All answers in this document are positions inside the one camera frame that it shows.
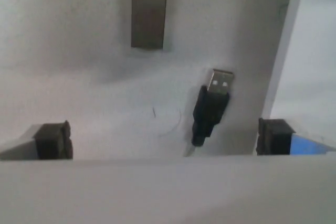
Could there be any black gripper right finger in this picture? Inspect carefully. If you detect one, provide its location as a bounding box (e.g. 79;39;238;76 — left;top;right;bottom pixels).
256;117;336;156

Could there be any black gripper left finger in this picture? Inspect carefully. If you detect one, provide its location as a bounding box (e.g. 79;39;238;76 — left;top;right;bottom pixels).
0;120;74;161

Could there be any metal square peg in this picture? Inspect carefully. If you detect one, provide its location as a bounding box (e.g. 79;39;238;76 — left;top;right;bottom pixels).
130;0;169;52

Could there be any black USB plug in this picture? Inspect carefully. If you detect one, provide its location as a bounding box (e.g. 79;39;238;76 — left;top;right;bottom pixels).
191;68;235;147

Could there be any white task board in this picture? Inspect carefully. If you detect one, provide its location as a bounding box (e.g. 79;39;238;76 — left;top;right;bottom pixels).
0;0;308;161

